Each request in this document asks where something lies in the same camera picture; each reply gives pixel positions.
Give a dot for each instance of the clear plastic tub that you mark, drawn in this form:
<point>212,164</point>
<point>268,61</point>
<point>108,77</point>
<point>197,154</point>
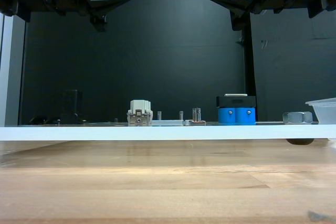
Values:
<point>325,111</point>

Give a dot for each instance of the grey metal window post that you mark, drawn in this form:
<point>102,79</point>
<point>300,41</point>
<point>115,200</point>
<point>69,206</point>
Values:
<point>10,77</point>

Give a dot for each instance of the aluminium bar plate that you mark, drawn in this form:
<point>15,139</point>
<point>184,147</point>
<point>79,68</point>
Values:
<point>168,123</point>

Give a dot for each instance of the black vertical pillar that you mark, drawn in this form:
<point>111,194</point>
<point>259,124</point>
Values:
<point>248,64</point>

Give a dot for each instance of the small silver plate screw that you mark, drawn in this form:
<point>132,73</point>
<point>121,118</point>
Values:
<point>181,116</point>
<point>159,116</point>

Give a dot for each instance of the grey connector housing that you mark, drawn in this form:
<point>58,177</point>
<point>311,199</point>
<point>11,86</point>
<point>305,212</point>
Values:
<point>139,113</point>

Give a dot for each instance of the white mounting board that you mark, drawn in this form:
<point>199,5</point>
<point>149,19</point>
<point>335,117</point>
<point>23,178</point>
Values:
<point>105,133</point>

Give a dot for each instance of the black rubber board foot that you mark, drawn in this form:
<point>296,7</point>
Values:
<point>299,142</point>

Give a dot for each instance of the blue holder block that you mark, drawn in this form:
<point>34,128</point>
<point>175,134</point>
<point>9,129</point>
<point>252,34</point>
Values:
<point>225,119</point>

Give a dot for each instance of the silver M12 hex nut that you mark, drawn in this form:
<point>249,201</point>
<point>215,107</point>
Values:
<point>298,118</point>

